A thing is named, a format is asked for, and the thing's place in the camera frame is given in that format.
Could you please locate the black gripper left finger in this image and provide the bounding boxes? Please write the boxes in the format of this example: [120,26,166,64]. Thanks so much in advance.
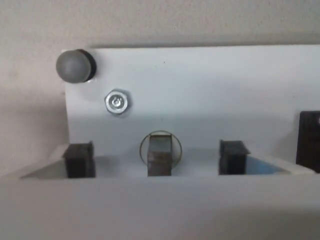
[19,140,97,180]

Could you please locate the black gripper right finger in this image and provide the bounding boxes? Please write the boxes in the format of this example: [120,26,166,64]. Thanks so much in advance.
[218,139,296,177]

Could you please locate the grey rubber board foot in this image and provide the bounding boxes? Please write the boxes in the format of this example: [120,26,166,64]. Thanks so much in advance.
[55,48,98,84]

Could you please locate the white task board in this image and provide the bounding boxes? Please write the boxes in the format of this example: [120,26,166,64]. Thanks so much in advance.
[63,44,320,177]

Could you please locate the metal hex nut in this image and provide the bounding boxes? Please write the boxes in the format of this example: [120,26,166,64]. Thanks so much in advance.
[103,87,134,118]

